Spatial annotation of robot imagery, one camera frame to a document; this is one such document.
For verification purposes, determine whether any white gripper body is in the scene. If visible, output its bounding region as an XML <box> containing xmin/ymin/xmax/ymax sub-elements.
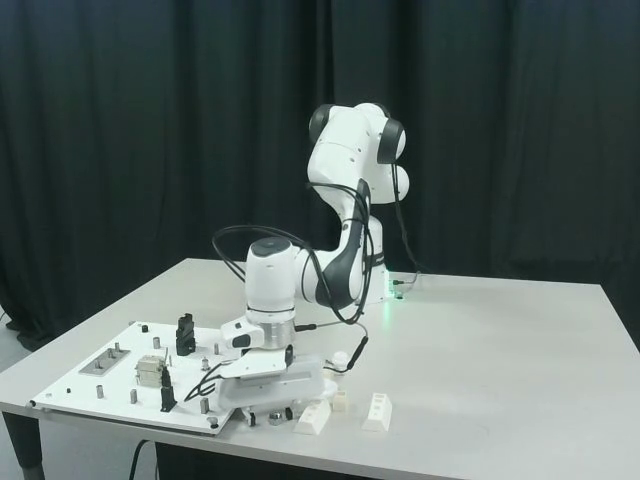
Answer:
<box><xmin>216</xmin><ymin>352</ymin><xmax>329</xmax><ymax>413</ymax></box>

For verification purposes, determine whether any long white peg holder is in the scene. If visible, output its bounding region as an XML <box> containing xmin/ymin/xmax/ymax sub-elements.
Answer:
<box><xmin>292</xmin><ymin>399</ymin><xmax>333</xmax><ymax>436</ymax></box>
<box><xmin>360</xmin><ymin>392</ymin><xmax>393</xmax><ymax>433</ymax></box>

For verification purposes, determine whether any black D-SUB plug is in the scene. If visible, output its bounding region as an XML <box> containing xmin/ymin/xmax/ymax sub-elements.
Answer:
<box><xmin>174</xmin><ymin>312</ymin><xmax>197</xmax><ymax>357</ymax></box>

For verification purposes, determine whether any metal rectangular multi-pin connector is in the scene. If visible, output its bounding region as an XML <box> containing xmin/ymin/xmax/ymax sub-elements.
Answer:
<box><xmin>135</xmin><ymin>355</ymin><xmax>169</xmax><ymax>390</ymax></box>

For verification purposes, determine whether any white task board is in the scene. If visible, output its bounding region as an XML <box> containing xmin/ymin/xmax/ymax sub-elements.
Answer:
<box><xmin>28</xmin><ymin>319</ymin><xmax>236</xmax><ymax>434</ymax></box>

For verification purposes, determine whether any black curtain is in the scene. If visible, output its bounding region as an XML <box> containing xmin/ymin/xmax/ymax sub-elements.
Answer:
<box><xmin>0</xmin><ymin>0</ymin><xmax>640</xmax><ymax>331</ymax></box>

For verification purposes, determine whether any black plug with short cable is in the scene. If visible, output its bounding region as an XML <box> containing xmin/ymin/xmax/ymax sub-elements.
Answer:
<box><xmin>158</xmin><ymin>352</ymin><xmax>178</xmax><ymax>414</ymax></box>

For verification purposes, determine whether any thin black rod on wire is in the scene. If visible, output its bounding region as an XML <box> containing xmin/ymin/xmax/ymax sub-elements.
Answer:
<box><xmin>294</xmin><ymin>322</ymin><xmax>370</xmax><ymax>370</ymax></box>

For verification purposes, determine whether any thick black cable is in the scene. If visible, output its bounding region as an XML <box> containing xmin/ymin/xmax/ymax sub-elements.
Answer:
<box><xmin>131</xmin><ymin>438</ymin><xmax>152</xmax><ymax>480</ymax></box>

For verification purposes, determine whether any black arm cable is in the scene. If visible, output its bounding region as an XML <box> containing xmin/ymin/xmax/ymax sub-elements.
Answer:
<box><xmin>211</xmin><ymin>179</ymin><xmax>374</xmax><ymax>326</ymax></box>
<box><xmin>391</xmin><ymin>162</ymin><xmax>422</xmax><ymax>292</ymax></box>

